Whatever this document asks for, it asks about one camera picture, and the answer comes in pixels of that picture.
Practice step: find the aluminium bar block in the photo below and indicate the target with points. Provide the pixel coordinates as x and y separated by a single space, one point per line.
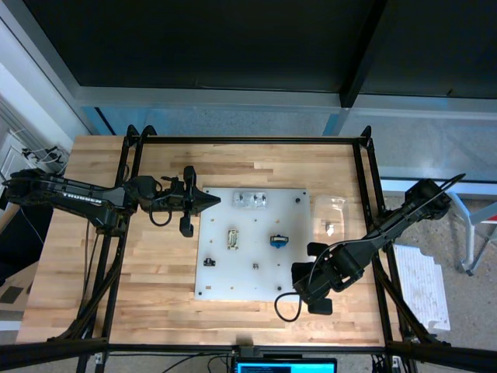
249 200

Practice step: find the black overhead beam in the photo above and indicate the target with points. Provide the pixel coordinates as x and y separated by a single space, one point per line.
365 50

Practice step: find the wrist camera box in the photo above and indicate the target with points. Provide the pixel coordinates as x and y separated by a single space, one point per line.
301 276

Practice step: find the blue laptop screen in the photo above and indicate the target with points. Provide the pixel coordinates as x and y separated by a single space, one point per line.
283 367

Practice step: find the blue D-sub connector block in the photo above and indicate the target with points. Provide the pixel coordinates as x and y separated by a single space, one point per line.
278 242

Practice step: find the beige connector housing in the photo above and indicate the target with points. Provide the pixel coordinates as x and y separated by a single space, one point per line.
232 239

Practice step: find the silver corner bracket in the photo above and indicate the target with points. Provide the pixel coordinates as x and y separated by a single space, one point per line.
395 361
99 358

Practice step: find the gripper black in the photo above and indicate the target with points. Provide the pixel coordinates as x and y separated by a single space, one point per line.
182 196
319 287

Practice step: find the small black camera box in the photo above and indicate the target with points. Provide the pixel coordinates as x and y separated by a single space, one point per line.
245 349

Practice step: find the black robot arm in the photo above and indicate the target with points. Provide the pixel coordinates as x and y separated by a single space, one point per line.
77 194
388 229

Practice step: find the small black clamp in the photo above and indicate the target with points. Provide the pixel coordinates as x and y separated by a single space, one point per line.
209 262

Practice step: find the small white silver connector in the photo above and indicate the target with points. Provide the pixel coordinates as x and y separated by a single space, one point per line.
330 228

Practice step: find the white taskboard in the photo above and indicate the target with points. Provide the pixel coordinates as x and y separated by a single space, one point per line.
240 276

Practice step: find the clear plastic tub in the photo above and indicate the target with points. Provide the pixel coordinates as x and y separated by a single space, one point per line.
338 210

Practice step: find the grey metal stand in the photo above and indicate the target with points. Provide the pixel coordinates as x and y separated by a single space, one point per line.
470 241

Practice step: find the black aluminium frame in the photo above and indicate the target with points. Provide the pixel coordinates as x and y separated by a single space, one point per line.
248 139

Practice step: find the brown cardboard box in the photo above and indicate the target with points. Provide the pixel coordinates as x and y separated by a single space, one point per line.
19 279

